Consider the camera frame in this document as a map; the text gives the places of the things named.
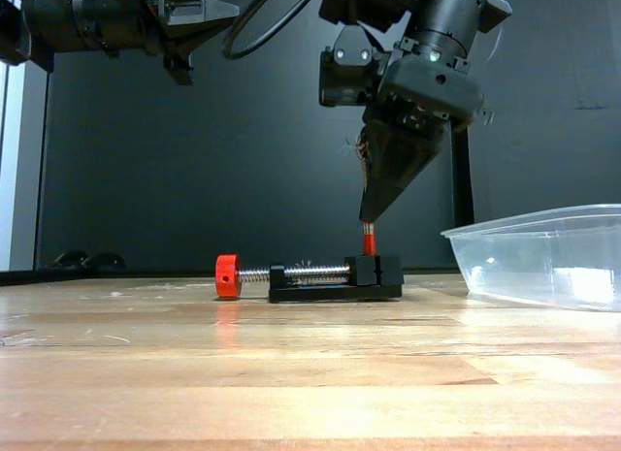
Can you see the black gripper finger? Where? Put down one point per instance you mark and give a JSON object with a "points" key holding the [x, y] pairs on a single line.
{"points": [[220, 10], [194, 34], [402, 150], [369, 123]]}

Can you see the red RCA receptacle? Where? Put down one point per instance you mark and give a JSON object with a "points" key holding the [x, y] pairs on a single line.
{"points": [[370, 247]]}

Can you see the black clamp with red knob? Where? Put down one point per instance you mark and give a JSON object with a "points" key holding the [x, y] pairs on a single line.
{"points": [[378, 276]]}

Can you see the clear plastic tub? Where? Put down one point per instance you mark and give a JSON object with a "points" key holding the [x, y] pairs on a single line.
{"points": [[509, 257]]}

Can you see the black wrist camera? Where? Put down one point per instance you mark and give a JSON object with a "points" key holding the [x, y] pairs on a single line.
{"points": [[347, 77]]}

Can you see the black curved frame bracket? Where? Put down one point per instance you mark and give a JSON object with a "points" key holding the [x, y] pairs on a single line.
{"points": [[70, 258], [104, 260]]}

